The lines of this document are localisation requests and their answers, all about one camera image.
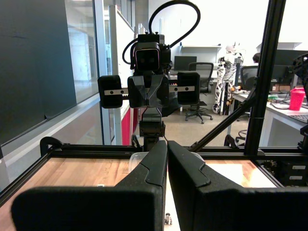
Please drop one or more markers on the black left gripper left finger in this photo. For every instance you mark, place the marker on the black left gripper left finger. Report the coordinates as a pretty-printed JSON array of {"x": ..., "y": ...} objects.
[{"x": 96, "y": 209}]

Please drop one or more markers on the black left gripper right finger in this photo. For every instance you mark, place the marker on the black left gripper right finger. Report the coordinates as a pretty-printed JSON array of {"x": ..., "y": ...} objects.
[{"x": 240, "y": 209}]

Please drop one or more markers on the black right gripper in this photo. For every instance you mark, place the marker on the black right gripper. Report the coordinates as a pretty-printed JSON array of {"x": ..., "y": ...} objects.
[{"x": 110, "y": 101}]

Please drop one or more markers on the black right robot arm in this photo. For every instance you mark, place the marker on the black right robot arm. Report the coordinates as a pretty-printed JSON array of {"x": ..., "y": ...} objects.
[{"x": 151, "y": 128}]

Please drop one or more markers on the red panel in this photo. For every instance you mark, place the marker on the red panel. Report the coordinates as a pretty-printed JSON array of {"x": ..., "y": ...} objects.
[{"x": 125, "y": 125}]

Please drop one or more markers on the black computer monitor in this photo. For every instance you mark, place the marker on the black computer monitor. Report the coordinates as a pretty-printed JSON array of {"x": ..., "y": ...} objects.
[{"x": 185, "y": 63}]

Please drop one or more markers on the black office chair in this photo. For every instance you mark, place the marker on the black office chair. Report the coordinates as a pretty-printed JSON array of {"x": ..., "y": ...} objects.
[{"x": 201, "y": 79}]

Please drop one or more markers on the clear plastic tub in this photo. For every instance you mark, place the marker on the clear plastic tub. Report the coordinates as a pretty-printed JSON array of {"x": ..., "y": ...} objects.
[{"x": 134, "y": 161}]

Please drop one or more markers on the white board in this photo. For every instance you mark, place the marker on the white board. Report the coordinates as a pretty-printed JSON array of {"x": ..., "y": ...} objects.
[{"x": 170, "y": 204}]

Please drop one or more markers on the black board screw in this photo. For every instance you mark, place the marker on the black board screw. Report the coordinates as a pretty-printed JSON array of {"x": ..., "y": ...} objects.
[{"x": 168, "y": 219}]

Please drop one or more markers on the white humanoid robot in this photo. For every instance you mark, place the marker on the white humanoid robot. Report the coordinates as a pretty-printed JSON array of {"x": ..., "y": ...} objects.
[{"x": 226, "y": 72}]

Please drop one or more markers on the grey mesh office chair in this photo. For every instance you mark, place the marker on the grey mesh office chair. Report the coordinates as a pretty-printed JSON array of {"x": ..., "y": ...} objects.
[{"x": 249, "y": 77}]

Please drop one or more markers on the white desk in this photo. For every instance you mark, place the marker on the white desk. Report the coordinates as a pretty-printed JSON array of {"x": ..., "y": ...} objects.
[{"x": 279, "y": 111}]

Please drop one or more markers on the person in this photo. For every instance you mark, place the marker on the person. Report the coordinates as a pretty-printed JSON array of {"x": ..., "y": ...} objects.
[{"x": 256, "y": 57}]

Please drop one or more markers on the red plastic cup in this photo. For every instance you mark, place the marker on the red plastic cup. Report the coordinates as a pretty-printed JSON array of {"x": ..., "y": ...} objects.
[{"x": 297, "y": 98}]

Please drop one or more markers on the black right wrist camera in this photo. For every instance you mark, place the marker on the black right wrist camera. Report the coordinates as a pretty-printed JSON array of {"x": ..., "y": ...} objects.
[{"x": 146, "y": 56}]

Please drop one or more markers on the black aluminium frame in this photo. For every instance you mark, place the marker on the black aluminium frame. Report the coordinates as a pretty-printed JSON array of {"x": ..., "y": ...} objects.
[{"x": 264, "y": 72}]

